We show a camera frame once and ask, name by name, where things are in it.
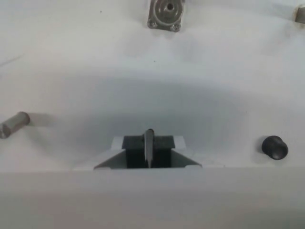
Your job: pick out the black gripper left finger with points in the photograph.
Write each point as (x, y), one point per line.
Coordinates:
(133, 148)

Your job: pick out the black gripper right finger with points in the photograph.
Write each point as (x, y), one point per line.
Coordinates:
(164, 148)

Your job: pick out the thin metal round peg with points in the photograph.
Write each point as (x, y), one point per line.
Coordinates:
(149, 148)

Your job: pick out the black round knob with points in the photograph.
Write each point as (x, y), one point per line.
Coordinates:
(274, 148)

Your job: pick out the small metal round peg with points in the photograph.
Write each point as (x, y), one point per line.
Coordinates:
(14, 125)

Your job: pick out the white task board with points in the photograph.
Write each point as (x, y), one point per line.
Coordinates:
(95, 59)

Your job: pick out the metal BNC plug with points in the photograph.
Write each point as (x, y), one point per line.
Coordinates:
(168, 8)

